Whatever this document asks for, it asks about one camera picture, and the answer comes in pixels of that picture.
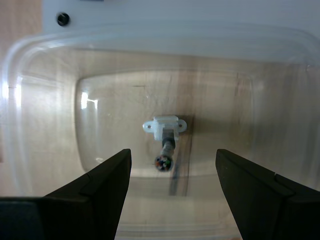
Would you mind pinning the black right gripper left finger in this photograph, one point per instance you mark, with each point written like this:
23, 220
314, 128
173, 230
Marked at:
75, 212

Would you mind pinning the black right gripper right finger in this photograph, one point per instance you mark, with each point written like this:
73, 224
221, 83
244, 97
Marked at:
270, 212

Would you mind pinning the white taskboard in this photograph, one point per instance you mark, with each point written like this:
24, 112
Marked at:
175, 10

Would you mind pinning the clear plastic tub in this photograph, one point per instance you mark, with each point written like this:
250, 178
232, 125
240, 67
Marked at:
37, 105

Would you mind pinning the black board corner screw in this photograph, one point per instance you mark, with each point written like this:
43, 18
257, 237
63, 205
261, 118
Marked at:
63, 19

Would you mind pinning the white connector mount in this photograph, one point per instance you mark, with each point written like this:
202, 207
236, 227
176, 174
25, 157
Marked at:
165, 122

